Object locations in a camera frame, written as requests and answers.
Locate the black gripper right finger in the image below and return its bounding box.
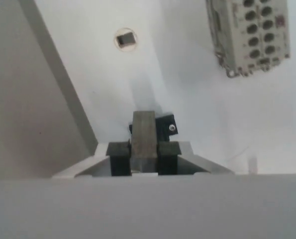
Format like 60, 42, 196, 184
157, 140, 234, 176

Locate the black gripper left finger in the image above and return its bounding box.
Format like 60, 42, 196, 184
52, 141, 131, 178

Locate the white task board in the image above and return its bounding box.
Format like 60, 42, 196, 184
20, 0, 296, 176

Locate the grey multi-pin connector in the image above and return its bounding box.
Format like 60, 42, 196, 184
206, 0, 292, 78

